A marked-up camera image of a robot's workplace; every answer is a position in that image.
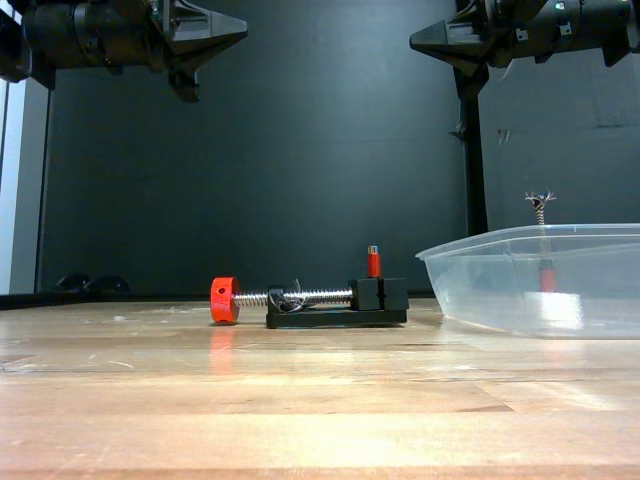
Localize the red RCA plug braided cable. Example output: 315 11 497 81
523 187 559 295

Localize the clear plastic tub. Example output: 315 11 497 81
414 223 640 341

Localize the black clamp with red knob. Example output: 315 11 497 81
209 276 409 331

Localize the black wall column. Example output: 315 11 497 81
449 97 490 237

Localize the aluminium glass wall frame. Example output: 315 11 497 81
0 77 51 296

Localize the frayed braided cable stub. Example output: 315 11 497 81
269 277 312 315

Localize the black aluminium frame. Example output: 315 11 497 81
0 272 441 312

